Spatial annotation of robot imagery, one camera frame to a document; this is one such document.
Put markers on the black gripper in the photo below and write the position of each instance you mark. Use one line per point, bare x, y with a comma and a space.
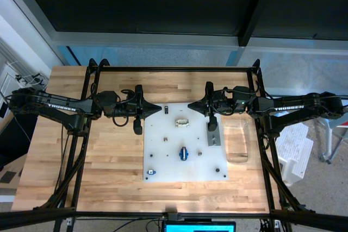
138, 93
209, 89

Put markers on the metal cylinder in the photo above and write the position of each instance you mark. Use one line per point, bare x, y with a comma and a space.
200, 153

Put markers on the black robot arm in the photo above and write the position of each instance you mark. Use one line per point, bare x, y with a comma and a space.
288, 109
62, 107

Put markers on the white taskboard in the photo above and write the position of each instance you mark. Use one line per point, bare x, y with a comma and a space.
168, 172

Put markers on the small black socket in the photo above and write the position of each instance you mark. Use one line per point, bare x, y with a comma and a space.
166, 109

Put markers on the beige connector housing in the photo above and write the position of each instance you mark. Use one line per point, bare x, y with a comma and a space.
182, 123

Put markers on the grey metal block with holes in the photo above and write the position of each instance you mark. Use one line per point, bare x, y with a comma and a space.
216, 140

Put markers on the blue round clamp holder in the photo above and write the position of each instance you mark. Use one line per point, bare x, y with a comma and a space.
184, 153

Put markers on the clear plastic tub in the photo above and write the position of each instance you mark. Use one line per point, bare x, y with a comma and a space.
243, 150

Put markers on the laptop screen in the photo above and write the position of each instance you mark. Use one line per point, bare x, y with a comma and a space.
198, 228

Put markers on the metal stand legs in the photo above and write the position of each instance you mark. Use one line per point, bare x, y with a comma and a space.
328, 139

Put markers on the black computer case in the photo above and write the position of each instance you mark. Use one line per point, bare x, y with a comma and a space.
13, 139

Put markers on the red white plate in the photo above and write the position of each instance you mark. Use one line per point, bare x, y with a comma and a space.
344, 126

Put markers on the cardboard box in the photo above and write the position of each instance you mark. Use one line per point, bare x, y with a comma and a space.
16, 164

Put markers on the black aluminium frame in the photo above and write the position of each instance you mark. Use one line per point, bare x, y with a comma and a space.
174, 68

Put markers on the blue mount with white cube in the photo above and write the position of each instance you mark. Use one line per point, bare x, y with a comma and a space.
151, 172

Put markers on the black table-level camera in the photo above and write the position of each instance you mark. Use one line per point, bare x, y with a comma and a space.
173, 216

